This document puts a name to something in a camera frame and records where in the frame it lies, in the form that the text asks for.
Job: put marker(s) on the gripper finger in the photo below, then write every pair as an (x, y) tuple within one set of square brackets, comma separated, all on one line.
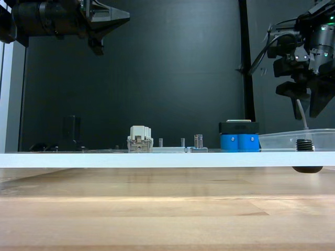
[(298, 108), (120, 15), (320, 99), (107, 27)]

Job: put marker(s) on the silver connector plate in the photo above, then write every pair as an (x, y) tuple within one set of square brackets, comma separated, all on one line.
[(238, 121)]

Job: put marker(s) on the black connector block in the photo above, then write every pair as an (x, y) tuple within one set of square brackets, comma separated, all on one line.
[(227, 128)]

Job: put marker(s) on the silver cylindrical connector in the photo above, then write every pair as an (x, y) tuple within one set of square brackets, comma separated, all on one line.
[(199, 142)]

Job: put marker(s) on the tall black connector housing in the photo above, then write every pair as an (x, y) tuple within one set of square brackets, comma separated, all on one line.
[(69, 133)]

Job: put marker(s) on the beige industrial connector housing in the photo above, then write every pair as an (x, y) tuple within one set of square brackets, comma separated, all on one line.
[(140, 138)]

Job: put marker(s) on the clear plastic tub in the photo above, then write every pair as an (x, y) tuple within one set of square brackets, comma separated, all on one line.
[(282, 142)]

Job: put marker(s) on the black threaded screw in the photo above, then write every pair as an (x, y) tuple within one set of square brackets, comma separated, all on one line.
[(305, 145)]

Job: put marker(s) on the black rubber foot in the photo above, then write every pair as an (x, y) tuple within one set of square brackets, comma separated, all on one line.
[(306, 169)]

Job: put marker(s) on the clear plastic bar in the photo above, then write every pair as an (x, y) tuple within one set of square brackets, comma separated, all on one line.
[(167, 149)]

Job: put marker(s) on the low black fixture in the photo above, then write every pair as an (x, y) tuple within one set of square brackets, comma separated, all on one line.
[(39, 147)]

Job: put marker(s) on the white task board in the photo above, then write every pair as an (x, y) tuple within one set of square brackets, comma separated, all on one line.
[(167, 159)]

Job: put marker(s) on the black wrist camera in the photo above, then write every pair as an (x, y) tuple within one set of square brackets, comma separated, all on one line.
[(284, 68)]

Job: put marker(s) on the black frame post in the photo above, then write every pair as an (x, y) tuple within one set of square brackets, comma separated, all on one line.
[(248, 91)]

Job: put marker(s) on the blue two-lobed mount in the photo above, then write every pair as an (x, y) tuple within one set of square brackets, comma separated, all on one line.
[(242, 145)]

